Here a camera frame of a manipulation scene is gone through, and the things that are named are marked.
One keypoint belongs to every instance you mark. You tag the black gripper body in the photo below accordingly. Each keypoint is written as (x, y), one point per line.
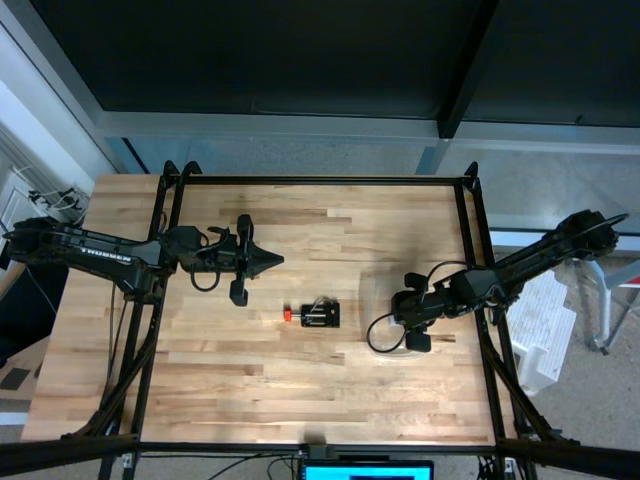
(244, 225)
(415, 305)

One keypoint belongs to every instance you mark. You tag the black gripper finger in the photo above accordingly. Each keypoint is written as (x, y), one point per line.
(262, 254)
(261, 266)

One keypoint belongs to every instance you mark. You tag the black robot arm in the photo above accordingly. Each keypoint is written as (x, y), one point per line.
(525, 262)
(100, 252)

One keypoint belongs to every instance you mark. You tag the clear plastic tub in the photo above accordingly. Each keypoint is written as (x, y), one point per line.
(377, 300)

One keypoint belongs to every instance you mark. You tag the black vise with red knob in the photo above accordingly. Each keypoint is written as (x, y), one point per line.
(322, 316)

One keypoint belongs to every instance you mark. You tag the white styrofoam packing block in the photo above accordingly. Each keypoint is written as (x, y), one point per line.
(540, 340)

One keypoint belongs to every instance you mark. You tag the blue laptop screen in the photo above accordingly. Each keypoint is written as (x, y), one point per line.
(365, 472)

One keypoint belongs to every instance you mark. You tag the grey metal stand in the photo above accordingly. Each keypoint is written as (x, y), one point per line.
(604, 310)

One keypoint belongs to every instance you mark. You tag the brown cardboard box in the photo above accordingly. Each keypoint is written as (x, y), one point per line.
(30, 360)

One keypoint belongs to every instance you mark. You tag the black metal frame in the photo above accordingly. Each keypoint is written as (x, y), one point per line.
(320, 180)

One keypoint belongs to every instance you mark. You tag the black table camera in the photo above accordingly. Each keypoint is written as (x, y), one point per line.
(316, 451)

